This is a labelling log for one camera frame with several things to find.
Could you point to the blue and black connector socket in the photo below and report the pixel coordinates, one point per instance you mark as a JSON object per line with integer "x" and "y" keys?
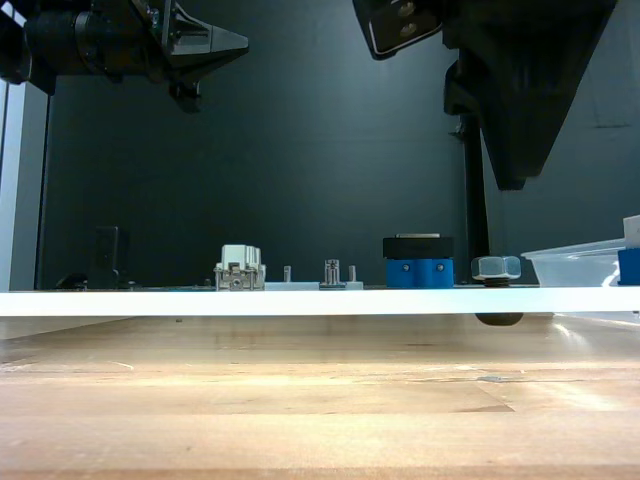
{"x": 418, "y": 260}

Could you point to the grey connector housing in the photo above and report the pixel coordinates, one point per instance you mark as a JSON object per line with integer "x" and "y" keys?
{"x": 239, "y": 270}

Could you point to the clear plastic tub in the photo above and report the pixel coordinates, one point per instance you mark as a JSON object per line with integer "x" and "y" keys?
{"x": 565, "y": 270}

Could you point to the black metal frame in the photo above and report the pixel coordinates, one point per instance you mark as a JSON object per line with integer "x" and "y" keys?
{"x": 475, "y": 210}

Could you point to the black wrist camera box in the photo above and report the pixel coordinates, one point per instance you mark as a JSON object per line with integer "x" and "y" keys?
{"x": 400, "y": 25}

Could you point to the small black clamp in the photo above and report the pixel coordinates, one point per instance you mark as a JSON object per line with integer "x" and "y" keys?
{"x": 107, "y": 250}

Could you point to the black M12 threaded stud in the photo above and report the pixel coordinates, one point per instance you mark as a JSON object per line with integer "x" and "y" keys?
{"x": 500, "y": 319}

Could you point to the grey aluminium post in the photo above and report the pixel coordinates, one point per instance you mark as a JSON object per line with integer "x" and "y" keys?
{"x": 22, "y": 200}

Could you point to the silver M12 hex nut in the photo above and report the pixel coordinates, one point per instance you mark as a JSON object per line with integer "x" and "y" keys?
{"x": 495, "y": 267}

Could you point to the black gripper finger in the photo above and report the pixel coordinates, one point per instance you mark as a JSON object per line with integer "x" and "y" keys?
{"x": 530, "y": 110}
{"x": 200, "y": 62}
{"x": 225, "y": 40}

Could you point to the small silver connector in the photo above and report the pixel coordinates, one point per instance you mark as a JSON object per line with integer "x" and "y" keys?
{"x": 332, "y": 275}

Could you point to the small blue connector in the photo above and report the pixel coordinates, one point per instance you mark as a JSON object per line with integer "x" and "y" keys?
{"x": 631, "y": 267}

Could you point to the white board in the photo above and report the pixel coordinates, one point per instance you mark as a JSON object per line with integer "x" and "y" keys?
{"x": 250, "y": 302}

